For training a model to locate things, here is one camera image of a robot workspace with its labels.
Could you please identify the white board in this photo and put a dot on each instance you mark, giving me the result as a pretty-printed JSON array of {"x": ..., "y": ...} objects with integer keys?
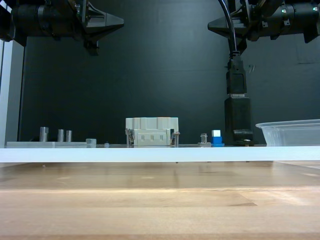
[{"x": 150, "y": 155}]

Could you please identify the small blue connector holder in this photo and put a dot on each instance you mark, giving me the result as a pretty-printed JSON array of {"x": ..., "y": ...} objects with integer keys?
[{"x": 216, "y": 140}]

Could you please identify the beige connector housing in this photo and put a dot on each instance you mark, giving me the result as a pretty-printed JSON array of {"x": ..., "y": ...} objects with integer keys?
[{"x": 152, "y": 132}]

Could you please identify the silver backdrop frame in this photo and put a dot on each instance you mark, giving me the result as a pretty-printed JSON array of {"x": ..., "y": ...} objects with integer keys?
[{"x": 11, "y": 100}]

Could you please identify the small white connector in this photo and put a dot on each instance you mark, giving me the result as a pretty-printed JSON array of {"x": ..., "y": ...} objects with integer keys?
[{"x": 216, "y": 133}]

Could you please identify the clear plastic tub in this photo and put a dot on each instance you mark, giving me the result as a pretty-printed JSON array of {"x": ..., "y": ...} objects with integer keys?
[{"x": 295, "y": 135}]

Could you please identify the small grey metal block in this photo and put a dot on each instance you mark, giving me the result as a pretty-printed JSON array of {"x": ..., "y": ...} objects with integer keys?
[{"x": 91, "y": 143}]

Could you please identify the small metal clamp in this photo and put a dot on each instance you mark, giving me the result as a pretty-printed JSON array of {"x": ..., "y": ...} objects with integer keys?
[{"x": 204, "y": 140}]

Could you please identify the short metal peg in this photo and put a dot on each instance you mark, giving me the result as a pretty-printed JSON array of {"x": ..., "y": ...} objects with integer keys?
[
  {"x": 68, "y": 136},
  {"x": 44, "y": 135},
  {"x": 60, "y": 136}
]

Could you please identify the tiny screw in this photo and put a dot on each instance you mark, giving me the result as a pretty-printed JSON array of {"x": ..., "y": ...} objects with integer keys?
[{"x": 107, "y": 144}]

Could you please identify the grey metal plate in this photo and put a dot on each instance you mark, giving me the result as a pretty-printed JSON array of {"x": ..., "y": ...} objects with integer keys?
[{"x": 32, "y": 144}]

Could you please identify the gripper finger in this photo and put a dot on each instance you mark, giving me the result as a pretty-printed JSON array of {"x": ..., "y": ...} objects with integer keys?
[
  {"x": 218, "y": 23},
  {"x": 113, "y": 20},
  {"x": 107, "y": 30},
  {"x": 222, "y": 31}
]

